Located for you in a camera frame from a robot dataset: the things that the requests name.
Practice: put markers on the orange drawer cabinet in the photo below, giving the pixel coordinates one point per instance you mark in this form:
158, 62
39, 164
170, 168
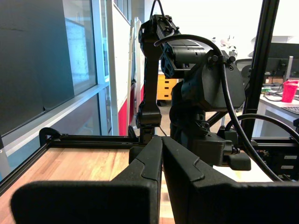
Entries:
166, 87

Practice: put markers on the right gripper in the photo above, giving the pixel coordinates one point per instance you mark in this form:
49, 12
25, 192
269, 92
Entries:
210, 149

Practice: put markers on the red cup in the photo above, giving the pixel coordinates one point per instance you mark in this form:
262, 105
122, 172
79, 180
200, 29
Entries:
289, 92

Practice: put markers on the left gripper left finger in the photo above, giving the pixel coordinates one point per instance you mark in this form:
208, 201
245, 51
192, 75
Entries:
93, 200

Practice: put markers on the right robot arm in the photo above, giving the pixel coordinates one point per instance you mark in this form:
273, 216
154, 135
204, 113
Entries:
149, 81

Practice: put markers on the black monitor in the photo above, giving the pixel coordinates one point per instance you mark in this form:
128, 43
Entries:
280, 58

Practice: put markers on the black frame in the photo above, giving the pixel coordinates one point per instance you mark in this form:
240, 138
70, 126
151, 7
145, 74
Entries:
261, 70

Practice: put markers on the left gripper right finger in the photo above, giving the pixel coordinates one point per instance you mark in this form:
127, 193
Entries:
233, 203

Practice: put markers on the office chair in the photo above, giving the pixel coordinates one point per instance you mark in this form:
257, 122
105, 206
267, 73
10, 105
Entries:
243, 68

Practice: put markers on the white desk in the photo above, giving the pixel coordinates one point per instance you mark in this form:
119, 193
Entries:
268, 109

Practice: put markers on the window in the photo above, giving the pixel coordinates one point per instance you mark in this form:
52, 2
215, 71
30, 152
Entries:
79, 46

